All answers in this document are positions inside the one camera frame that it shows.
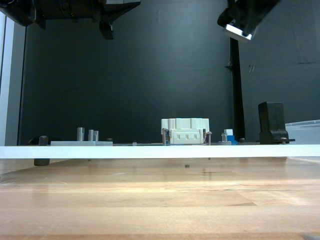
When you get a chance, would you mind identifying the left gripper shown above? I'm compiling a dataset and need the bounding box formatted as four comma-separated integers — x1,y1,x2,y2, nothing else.
0,0,47,30

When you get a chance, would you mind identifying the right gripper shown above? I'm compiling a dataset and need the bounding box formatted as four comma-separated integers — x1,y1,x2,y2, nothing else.
216,0,281,36

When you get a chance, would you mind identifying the steel bar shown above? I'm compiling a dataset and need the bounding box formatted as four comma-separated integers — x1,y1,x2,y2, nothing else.
223,23,258,44

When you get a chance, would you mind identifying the black block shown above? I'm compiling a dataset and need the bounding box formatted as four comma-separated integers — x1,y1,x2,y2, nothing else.
257,100,296,145

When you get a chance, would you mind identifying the blue socket block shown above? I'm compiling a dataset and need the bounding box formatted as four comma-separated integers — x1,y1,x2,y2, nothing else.
223,128,239,146

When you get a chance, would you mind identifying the beige many-pin connector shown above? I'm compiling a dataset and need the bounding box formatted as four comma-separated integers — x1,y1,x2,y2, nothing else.
160,117,210,146

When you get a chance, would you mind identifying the clear plastic container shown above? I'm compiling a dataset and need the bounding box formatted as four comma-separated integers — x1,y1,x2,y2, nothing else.
284,119,320,146

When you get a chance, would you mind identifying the white task board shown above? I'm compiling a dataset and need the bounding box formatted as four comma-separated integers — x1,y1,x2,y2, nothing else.
0,144,320,160

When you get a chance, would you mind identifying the grey peg base plate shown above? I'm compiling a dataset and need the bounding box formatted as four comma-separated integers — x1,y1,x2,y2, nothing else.
50,140,114,147

